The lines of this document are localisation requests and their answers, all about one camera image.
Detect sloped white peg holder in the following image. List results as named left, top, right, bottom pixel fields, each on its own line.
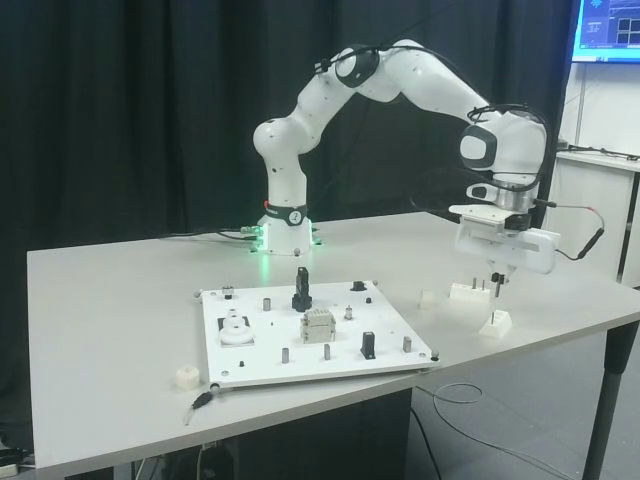
left=478, top=309, right=513, bottom=340

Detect black plug with clear cable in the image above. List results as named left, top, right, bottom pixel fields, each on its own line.
left=181, top=391, right=222, bottom=427

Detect black curtains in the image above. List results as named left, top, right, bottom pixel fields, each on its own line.
left=0, top=0, right=584, bottom=451

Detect blue screen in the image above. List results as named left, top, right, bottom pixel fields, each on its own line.
left=571, top=0, right=640, bottom=65

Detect black base cables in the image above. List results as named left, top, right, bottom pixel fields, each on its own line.
left=215, top=226, right=264, bottom=246

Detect white large gear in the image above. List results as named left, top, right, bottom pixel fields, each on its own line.
left=220, top=323, right=254, bottom=347

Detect white hexagonal holder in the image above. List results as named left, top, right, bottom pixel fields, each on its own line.
left=174, top=365, right=202, bottom=391

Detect white task board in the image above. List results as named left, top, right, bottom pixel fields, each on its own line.
left=192, top=278, right=441, bottom=390

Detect beige waterproof plug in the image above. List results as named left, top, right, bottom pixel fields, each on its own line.
left=298, top=310, right=336, bottom=347

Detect black table leg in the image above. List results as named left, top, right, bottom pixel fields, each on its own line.
left=585, top=319, right=630, bottom=480

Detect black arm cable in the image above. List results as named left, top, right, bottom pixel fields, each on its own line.
left=313, top=0, right=558, bottom=224

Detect wide white peg holder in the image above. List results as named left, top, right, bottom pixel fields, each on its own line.
left=449, top=282, right=490, bottom=304

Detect white cabinet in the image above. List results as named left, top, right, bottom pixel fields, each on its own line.
left=553, top=148, right=640, bottom=290

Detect grey floor cable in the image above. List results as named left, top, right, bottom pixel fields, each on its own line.
left=409, top=382, right=504, bottom=480

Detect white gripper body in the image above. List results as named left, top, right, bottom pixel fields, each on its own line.
left=453, top=222, right=561, bottom=276

